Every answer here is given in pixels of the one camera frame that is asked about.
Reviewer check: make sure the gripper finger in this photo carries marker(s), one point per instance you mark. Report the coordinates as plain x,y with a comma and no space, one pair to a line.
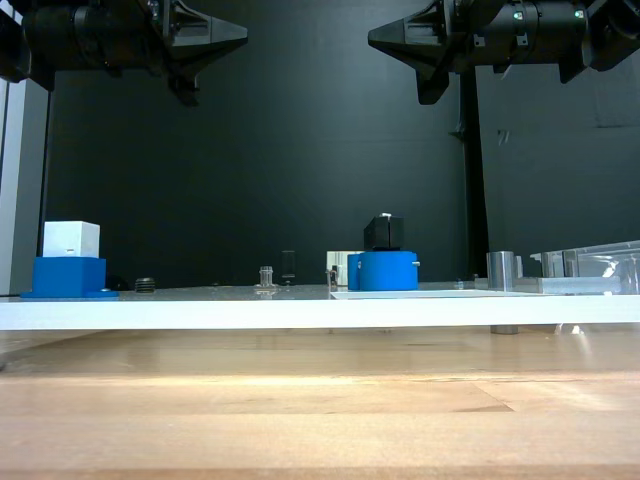
205,32
187,65
431,70
417,32

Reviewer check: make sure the silver metal cylinder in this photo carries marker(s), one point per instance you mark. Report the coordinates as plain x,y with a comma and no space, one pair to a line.
501,270

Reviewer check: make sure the black block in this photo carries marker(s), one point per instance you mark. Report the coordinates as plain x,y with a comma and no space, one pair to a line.
384,232

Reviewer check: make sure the white cube block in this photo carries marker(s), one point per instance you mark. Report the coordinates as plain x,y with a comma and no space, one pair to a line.
70,240

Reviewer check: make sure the white connector housing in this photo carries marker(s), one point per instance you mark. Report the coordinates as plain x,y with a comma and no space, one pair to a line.
342,262

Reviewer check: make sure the thin metal peg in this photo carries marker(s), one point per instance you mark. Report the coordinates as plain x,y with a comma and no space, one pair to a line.
519,267

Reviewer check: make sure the black knurled knob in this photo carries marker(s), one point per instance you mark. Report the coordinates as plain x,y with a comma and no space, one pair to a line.
145,284

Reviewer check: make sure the clear plastic fitting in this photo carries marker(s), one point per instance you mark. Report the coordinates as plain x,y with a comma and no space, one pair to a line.
265,280

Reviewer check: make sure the small metal clamp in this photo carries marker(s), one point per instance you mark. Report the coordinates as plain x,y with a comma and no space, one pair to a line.
331,277

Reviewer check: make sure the white board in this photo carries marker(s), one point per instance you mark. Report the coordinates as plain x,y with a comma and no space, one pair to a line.
200,312

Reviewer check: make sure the clear plastic tub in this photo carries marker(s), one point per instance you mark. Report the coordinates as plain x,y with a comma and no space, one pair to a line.
600,260

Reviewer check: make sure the aluminium plate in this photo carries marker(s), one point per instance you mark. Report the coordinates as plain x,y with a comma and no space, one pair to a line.
570,286

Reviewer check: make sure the black aluminium frame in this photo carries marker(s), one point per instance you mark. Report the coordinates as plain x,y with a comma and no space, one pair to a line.
470,175

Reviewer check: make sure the blue round mount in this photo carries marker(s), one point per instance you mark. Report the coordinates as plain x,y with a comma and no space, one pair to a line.
387,272

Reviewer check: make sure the blue square mount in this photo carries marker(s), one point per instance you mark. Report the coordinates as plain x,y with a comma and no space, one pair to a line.
70,277

